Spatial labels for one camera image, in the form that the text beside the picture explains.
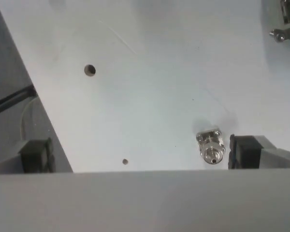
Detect white task board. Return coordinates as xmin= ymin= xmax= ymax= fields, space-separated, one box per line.
xmin=0 ymin=0 xmax=290 ymax=174

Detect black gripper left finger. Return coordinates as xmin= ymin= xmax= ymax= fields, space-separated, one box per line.
xmin=0 ymin=137 xmax=56 ymax=174

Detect black cable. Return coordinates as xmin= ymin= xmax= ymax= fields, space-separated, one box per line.
xmin=0 ymin=86 xmax=37 ymax=118

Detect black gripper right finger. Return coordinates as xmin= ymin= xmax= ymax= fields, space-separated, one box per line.
xmin=228 ymin=134 xmax=290 ymax=170

